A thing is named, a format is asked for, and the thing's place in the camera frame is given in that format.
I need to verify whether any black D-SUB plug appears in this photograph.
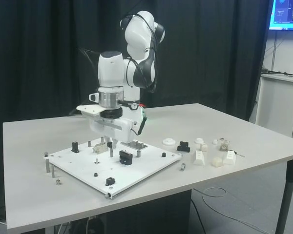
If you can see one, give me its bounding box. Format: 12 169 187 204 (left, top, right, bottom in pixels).
177 140 191 153

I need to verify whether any thin black rod red tag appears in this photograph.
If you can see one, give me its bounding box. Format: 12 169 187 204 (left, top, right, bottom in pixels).
137 103 147 136

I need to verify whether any black curtain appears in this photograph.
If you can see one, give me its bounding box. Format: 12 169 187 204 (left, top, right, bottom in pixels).
0 0 275 159

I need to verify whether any grey floor cable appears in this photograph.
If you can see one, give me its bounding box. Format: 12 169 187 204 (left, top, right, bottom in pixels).
201 186 282 234

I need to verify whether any white long peg holder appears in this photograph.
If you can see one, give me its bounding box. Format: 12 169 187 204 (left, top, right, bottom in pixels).
191 150 206 166
222 150 237 166

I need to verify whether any black floor cable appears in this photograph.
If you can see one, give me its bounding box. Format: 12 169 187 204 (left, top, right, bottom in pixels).
190 199 204 234

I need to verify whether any black looping cable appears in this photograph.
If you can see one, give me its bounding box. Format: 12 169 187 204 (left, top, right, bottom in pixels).
79 47 127 72

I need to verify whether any blue screen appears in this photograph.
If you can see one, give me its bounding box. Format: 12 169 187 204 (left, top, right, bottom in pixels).
268 0 293 31

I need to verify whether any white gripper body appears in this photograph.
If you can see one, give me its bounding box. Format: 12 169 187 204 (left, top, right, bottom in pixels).
88 116 134 144

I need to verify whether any white cabinet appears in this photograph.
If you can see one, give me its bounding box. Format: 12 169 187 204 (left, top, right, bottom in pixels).
255 72 293 141

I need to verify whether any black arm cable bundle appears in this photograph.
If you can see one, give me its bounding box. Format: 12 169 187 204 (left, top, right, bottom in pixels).
119 12 162 95

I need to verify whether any dark table leg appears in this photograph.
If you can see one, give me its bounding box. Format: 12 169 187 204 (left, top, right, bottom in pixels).
280 159 293 234

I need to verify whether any white task board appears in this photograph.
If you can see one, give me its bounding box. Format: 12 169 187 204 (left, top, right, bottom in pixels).
43 135 183 200

